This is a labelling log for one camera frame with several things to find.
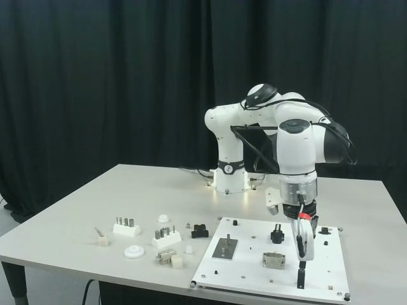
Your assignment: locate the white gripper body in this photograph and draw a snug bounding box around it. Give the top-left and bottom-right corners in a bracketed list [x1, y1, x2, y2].
[291, 219, 317, 262]

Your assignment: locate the black round connector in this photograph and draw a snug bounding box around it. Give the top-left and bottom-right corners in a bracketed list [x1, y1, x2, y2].
[270, 223, 285, 245]

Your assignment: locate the white task board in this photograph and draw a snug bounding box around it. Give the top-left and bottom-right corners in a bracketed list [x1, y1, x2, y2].
[190, 217, 352, 301]

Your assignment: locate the black D-SUB plug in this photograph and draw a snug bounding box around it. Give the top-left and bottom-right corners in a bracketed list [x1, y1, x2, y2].
[190, 223, 209, 240]

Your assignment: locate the white peg holder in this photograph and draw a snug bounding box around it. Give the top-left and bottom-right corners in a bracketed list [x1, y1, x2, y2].
[151, 234, 183, 250]
[113, 223, 142, 238]

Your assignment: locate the beige multi-pin plug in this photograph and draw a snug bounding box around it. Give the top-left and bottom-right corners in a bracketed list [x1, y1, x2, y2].
[154, 249, 172, 265]

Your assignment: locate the white large gear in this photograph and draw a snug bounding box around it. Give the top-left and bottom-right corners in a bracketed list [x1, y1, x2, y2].
[123, 245, 146, 260]

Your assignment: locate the black curtain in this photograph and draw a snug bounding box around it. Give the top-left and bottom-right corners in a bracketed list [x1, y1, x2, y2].
[0, 0, 407, 225]

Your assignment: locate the black table leg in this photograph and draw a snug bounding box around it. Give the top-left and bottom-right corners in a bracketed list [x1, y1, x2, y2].
[1, 262, 27, 305]

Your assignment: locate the white camera bracket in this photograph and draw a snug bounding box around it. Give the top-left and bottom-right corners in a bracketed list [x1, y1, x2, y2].
[265, 187, 281, 207]

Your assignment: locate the taut black arm cable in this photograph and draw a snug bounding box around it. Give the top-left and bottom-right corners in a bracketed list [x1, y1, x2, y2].
[230, 125, 281, 175]

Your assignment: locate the black cable under table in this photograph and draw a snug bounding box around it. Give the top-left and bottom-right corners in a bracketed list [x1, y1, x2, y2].
[83, 278, 100, 305]

